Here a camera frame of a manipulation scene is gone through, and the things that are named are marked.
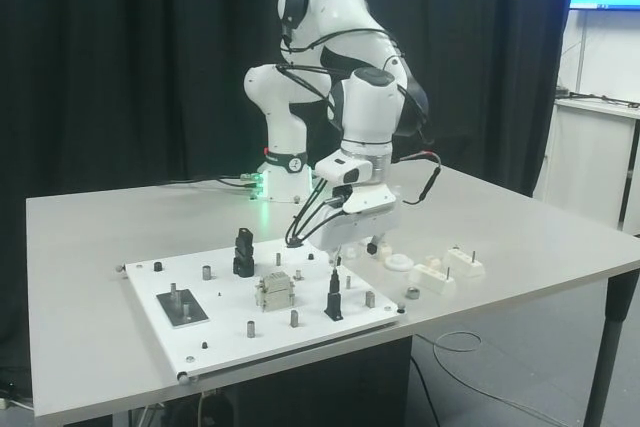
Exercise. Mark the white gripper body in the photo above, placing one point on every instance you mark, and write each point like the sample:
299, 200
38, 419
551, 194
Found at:
360, 229

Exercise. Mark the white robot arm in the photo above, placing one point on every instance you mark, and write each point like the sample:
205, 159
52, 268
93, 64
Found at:
360, 107

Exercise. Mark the small cream block holder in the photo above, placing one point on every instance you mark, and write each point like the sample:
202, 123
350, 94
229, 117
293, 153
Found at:
432, 263
385, 250

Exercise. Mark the white large gear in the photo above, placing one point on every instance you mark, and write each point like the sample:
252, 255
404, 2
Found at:
398, 263

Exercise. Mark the flat white mounting plate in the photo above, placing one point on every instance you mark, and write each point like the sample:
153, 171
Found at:
372, 199

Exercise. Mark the large metal square peg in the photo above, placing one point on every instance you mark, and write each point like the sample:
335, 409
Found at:
370, 298

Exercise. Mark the metal nut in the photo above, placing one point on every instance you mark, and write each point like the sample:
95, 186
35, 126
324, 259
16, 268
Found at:
412, 292

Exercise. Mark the white peg holder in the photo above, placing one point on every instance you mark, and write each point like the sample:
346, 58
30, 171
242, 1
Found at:
432, 281
465, 264

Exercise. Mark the grey waterproof plug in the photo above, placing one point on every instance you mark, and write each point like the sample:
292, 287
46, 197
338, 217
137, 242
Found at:
274, 289

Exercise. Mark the black D-SUB plug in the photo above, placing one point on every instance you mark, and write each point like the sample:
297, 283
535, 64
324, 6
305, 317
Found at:
243, 257

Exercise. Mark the white task board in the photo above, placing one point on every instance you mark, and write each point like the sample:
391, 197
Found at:
225, 307

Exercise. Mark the large metal round peg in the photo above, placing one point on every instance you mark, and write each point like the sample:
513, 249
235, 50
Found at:
206, 272

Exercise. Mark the black box under table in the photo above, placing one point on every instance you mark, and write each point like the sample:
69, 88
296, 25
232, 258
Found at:
300, 387

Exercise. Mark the white cabinet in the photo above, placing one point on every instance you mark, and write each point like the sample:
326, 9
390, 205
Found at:
585, 162

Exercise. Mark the dark table leg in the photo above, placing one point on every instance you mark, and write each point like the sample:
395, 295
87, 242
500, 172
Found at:
612, 347

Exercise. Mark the black curtains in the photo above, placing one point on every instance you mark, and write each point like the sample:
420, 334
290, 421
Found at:
125, 72

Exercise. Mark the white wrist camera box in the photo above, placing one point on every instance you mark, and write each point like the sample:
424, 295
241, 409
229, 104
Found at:
340, 169

